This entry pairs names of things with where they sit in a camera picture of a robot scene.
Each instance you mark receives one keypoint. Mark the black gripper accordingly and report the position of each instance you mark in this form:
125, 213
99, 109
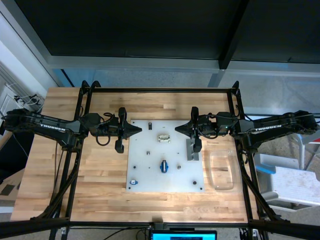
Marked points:
121, 130
195, 127

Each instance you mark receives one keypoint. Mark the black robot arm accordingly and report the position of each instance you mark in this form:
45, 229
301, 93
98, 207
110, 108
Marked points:
267, 128
50, 125

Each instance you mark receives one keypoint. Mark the small black connector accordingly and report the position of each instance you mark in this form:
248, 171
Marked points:
150, 126

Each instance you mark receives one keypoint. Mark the beige connector housing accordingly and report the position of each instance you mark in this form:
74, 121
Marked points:
164, 138

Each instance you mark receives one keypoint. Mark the large blue mounted connector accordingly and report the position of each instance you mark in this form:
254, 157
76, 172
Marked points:
163, 167

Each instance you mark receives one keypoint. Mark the white board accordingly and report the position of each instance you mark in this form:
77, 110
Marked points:
172, 180

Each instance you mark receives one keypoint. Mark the small blue mounted connector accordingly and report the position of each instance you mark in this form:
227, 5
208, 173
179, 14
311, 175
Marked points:
133, 182

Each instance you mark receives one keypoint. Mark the clear plastic tub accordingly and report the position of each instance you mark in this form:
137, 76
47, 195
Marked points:
222, 172

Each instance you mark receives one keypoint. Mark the blue-edged screen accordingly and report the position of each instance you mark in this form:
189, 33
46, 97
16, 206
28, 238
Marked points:
182, 236

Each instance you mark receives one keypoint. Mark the white step stool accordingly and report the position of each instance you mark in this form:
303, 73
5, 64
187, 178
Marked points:
292, 185

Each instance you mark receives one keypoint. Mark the black table-level camera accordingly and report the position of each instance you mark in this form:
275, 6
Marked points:
158, 225

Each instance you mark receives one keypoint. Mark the black metal frame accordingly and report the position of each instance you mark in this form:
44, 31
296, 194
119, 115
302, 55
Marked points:
37, 226

